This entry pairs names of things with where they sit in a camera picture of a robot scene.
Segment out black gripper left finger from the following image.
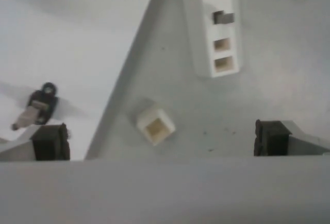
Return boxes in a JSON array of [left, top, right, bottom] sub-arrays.
[[0, 123, 71, 162]]

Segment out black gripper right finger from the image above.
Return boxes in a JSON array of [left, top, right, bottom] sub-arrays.
[[254, 119, 330, 157]]

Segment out white task board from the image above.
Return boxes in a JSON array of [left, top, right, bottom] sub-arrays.
[[0, 0, 161, 162]]

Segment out small white plug holder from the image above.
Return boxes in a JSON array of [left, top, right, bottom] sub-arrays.
[[136, 100, 176, 147]]

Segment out white peg holder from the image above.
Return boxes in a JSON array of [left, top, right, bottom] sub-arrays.
[[180, 0, 244, 79]]

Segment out metal square peg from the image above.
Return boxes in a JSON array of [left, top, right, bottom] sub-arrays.
[[212, 10, 235, 25]]

